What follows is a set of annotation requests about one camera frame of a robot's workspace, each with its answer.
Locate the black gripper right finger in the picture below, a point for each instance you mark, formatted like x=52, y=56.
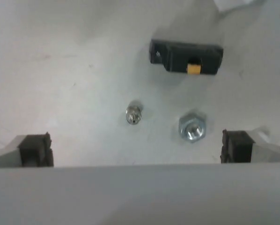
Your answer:
x=238, y=146

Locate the black D-SUB plug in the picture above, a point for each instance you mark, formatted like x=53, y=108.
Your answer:
x=184, y=57

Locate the metal BNC plug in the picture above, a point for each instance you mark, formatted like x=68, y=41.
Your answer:
x=133, y=113

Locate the metal hex bolt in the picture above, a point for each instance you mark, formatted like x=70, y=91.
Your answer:
x=192, y=130

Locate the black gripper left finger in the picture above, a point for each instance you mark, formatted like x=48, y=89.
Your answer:
x=34, y=151

